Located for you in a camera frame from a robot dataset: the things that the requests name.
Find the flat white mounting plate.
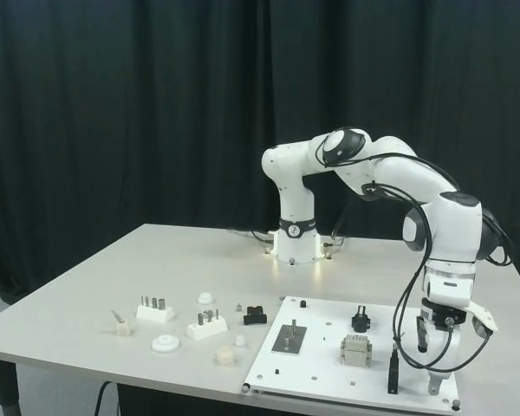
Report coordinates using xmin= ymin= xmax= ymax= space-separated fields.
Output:
xmin=468 ymin=302 xmax=500 ymax=335

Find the black curtain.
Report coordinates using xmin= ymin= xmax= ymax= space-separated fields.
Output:
xmin=0 ymin=0 xmax=520 ymax=289

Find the black base cable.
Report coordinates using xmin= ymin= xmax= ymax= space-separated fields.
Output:
xmin=227 ymin=227 xmax=275 ymax=244
xmin=322 ymin=207 xmax=352 ymax=253

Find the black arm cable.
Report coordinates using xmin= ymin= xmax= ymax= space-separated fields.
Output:
xmin=314 ymin=127 xmax=515 ymax=378

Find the white cube holder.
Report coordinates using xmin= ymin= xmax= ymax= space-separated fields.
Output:
xmin=215 ymin=346 xmax=236 ymax=367

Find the black D-SUB plug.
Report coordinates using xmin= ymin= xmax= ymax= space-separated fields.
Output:
xmin=243 ymin=305 xmax=268 ymax=326

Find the white large gear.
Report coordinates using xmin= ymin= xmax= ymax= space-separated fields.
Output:
xmin=150 ymin=334 xmax=182 ymax=354

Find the black plug with short cable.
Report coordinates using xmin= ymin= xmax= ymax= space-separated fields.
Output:
xmin=387 ymin=351 xmax=401 ymax=395

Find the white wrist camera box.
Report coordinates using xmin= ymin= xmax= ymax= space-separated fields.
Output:
xmin=423 ymin=276 xmax=476 ymax=307

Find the beige waterproof plug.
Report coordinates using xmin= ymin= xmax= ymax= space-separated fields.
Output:
xmin=340 ymin=334 xmax=370 ymax=364

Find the white task board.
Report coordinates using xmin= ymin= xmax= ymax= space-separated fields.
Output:
xmin=241 ymin=295 xmax=462 ymax=408

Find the white square peg holder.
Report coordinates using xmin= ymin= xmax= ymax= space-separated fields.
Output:
xmin=185 ymin=319 xmax=229 ymax=341

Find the white round peg holder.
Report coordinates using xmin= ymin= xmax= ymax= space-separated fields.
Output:
xmin=135 ymin=304 xmax=175 ymax=324

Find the black hanging cable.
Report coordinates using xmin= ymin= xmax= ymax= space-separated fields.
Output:
xmin=94 ymin=380 xmax=118 ymax=416

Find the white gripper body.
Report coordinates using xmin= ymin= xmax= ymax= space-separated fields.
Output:
xmin=417 ymin=304 xmax=495 ymax=353

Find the black table leg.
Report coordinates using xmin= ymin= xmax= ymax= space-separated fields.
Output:
xmin=0 ymin=357 xmax=21 ymax=416

